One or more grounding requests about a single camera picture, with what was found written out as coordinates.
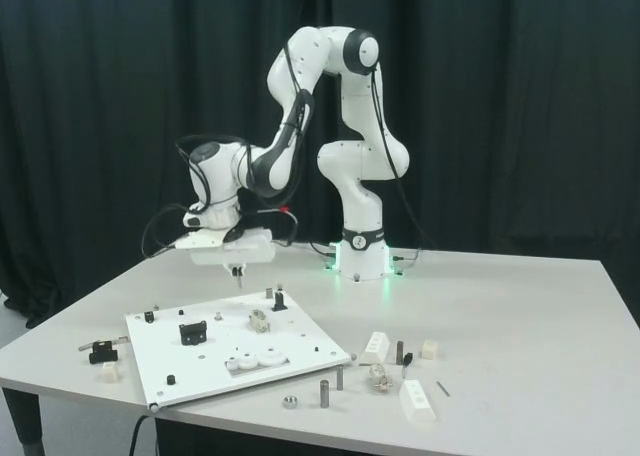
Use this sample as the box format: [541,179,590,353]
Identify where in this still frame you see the white holder with holes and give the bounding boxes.
[359,331,391,366]
[399,380,438,422]

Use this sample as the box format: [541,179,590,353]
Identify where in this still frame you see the black D-SUB plug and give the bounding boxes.
[178,321,209,347]

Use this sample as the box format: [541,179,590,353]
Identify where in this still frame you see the black cable under table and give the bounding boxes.
[130,409,155,456]

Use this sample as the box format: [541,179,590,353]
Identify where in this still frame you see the black USB plug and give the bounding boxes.
[78,336,129,365]

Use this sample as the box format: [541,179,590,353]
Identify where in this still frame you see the white large gear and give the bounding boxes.
[257,347,290,370]

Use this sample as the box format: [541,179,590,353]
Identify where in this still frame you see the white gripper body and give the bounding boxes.
[189,244,278,268]

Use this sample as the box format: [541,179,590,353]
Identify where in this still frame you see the black curtain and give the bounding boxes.
[0,0,640,330]

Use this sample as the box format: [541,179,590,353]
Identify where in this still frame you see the black forearm cable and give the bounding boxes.
[277,44,315,150]

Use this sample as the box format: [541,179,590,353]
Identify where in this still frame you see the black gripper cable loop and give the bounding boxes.
[141,202,193,258]

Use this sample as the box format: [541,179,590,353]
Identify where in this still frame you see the flat white mount plate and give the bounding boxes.
[173,229,274,251]

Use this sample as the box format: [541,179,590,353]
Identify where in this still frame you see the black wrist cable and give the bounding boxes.
[174,134,253,213]

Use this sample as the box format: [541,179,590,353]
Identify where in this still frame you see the black table leg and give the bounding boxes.
[0,386,41,456]

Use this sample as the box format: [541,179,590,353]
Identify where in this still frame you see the black upper arm cable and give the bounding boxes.
[370,64,425,253]

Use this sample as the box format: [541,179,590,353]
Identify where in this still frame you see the white task board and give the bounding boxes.
[124,290,352,411]

